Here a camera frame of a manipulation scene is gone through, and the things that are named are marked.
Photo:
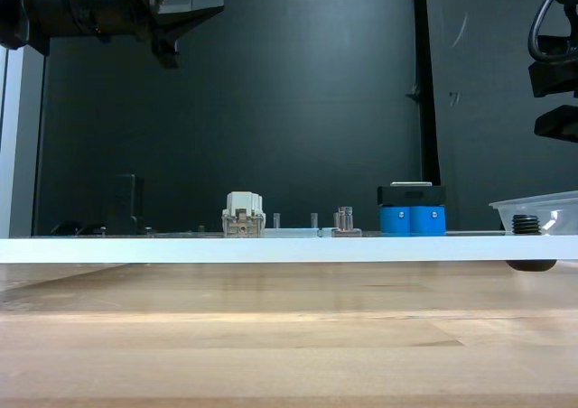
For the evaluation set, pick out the black wall post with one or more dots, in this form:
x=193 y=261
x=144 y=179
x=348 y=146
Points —
x=429 y=132

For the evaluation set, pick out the white task board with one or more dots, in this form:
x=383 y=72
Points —
x=289 y=247

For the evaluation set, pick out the blue and black connector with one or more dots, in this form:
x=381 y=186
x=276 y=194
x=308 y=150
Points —
x=397 y=220

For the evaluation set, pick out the small metal socket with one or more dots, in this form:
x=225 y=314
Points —
x=345 y=220

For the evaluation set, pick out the clear plastic tub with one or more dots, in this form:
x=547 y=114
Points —
x=519 y=207

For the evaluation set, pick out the aluminium block with posts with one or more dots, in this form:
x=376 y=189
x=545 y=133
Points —
x=289 y=233

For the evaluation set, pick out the black set screw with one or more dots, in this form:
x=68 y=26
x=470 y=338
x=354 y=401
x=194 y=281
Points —
x=526 y=225

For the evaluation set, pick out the beige connector housing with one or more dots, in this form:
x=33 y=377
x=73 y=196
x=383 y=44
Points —
x=241 y=205

